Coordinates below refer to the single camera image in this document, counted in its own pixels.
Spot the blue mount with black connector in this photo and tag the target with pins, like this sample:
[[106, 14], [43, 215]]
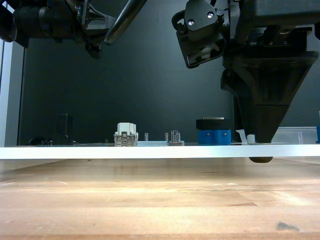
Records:
[[213, 136]]

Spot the black rubber foot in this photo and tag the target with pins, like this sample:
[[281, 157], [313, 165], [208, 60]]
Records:
[[260, 159]]

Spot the clear plastic tub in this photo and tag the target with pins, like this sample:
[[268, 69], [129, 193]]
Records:
[[295, 136]]

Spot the white board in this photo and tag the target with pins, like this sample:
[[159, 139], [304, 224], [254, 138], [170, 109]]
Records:
[[125, 152]]

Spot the beige connector housing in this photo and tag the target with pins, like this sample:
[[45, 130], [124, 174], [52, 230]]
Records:
[[125, 135]]

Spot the white window frame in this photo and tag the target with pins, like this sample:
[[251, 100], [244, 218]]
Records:
[[12, 100]]

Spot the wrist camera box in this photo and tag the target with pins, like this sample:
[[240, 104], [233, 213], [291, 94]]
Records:
[[200, 47]]

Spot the aluminium plate with posts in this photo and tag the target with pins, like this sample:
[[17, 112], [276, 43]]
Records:
[[152, 143]]

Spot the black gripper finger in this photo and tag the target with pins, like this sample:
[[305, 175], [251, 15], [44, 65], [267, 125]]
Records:
[[96, 36], [237, 85], [275, 82], [97, 21]]

